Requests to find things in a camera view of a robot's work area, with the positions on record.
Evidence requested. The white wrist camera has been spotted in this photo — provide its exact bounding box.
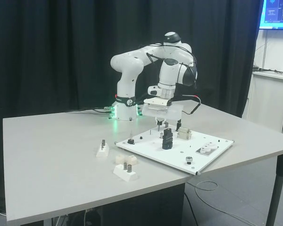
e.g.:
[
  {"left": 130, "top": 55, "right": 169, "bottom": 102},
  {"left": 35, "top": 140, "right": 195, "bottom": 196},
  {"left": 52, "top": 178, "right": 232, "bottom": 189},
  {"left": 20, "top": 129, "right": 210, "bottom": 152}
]
[{"left": 147, "top": 85, "right": 161, "bottom": 97}]

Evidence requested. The blue screen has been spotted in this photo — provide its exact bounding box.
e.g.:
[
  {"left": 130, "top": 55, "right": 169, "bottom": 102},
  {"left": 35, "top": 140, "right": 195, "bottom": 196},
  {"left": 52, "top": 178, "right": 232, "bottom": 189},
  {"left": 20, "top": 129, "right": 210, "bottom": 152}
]
[{"left": 258, "top": 0, "right": 283, "bottom": 31}]

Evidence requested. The white task board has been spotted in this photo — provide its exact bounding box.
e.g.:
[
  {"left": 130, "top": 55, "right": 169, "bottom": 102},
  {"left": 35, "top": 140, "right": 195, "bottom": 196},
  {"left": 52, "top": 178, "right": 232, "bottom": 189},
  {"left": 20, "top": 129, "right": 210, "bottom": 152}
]
[{"left": 114, "top": 121, "right": 235, "bottom": 177}]

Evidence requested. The white round peg holder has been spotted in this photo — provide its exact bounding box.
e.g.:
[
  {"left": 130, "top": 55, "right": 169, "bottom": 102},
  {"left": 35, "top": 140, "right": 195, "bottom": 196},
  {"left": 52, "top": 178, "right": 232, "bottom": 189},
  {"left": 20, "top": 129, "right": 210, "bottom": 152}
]
[{"left": 112, "top": 163, "right": 139, "bottom": 182}]

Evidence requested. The black D-SUB plug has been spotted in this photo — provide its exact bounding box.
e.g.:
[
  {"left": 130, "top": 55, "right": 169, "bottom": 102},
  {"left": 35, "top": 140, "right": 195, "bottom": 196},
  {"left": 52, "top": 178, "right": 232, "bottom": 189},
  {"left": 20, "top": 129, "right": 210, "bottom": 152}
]
[{"left": 161, "top": 128, "right": 174, "bottom": 151}]

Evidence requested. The black curtain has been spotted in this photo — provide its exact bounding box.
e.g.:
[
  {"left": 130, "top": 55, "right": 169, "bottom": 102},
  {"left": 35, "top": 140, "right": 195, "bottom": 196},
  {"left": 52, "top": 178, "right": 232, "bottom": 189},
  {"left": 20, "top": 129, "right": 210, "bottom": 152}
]
[{"left": 0, "top": 0, "right": 262, "bottom": 208}]

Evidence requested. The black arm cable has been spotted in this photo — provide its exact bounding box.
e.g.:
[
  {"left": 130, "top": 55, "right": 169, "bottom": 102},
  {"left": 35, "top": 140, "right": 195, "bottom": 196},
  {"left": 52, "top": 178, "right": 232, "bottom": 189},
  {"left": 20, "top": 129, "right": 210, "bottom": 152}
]
[{"left": 145, "top": 42, "right": 200, "bottom": 90}]

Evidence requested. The white square peg holder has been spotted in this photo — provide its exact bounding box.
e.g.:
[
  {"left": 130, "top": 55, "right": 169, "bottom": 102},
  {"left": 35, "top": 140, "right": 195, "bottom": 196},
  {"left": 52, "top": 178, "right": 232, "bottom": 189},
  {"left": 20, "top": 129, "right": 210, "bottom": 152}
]
[{"left": 96, "top": 143, "right": 110, "bottom": 158}]

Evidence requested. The dark grey table leg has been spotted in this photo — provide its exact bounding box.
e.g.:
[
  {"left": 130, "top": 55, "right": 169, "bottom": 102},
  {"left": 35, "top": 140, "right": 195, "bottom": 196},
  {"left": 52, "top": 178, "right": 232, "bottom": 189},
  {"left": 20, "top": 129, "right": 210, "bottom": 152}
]
[{"left": 266, "top": 153, "right": 283, "bottom": 226}]

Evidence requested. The grey floor cable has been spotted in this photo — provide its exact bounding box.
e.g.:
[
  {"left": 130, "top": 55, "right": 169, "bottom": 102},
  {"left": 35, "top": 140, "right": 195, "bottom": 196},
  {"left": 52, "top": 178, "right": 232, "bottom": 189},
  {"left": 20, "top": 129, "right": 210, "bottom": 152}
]
[{"left": 185, "top": 180, "right": 229, "bottom": 226}]

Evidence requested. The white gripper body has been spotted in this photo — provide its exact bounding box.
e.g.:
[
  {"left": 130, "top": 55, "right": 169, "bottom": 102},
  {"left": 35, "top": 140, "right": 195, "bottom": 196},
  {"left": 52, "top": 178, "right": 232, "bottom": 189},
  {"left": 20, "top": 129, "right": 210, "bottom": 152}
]
[{"left": 142, "top": 104, "right": 184, "bottom": 118}]

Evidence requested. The beige waterproof plug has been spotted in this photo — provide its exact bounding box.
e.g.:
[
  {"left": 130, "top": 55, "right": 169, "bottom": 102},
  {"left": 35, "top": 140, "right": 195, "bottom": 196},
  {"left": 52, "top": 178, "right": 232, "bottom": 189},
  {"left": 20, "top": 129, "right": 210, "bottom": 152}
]
[{"left": 177, "top": 127, "right": 192, "bottom": 141}]

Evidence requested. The black base cable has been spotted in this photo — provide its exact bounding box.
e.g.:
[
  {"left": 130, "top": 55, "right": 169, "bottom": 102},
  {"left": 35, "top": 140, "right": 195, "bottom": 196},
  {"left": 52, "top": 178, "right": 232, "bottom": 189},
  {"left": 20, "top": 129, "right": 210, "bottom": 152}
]
[{"left": 70, "top": 107, "right": 116, "bottom": 114}]

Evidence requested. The black floor cable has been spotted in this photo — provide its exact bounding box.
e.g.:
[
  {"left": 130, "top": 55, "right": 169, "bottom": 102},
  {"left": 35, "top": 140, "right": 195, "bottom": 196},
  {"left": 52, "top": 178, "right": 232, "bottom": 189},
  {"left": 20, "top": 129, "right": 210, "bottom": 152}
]
[{"left": 184, "top": 186, "right": 195, "bottom": 226}]

